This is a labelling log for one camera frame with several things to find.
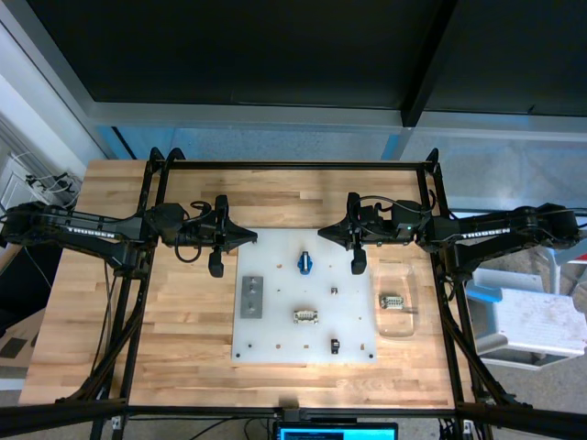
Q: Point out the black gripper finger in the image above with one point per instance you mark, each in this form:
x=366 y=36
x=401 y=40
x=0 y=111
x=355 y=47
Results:
x=341 y=229
x=238 y=231
x=341 y=240
x=238 y=242

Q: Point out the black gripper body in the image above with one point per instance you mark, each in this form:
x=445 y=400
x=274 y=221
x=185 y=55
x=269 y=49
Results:
x=362 y=234
x=220 y=229

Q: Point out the beige HAN10E connector insert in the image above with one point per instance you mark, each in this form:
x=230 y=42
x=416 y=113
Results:
x=390 y=302

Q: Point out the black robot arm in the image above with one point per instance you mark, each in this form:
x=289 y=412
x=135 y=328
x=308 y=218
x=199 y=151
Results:
x=486 y=234
x=91 y=231

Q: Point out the blue D-sub connector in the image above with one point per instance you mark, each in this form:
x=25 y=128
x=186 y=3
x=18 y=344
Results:
x=302 y=266

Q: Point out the beige HAN10E hub socket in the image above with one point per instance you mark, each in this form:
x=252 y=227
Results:
x=306 y=317

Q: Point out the grey metal plate with pegs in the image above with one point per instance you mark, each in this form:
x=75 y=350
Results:
x=245 y=311

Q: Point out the white plastic board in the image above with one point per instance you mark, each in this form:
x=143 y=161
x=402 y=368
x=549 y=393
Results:
x=275 y=330

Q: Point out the clear plastic tub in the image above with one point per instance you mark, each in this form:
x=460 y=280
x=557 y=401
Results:
x=399 y=330

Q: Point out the black socket block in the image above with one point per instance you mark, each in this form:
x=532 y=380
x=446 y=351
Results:
x=335 y=347

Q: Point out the laptop screen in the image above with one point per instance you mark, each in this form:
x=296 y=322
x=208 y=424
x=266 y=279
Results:
x=335 y=433

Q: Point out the white step stool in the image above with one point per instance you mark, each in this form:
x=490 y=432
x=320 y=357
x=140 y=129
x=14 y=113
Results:
x=536 y=321

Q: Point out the cardboard box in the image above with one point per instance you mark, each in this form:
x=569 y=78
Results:
x=27 y=325

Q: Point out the black aluminium frame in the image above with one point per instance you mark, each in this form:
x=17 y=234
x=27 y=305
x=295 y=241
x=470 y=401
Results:
x=293 y=164

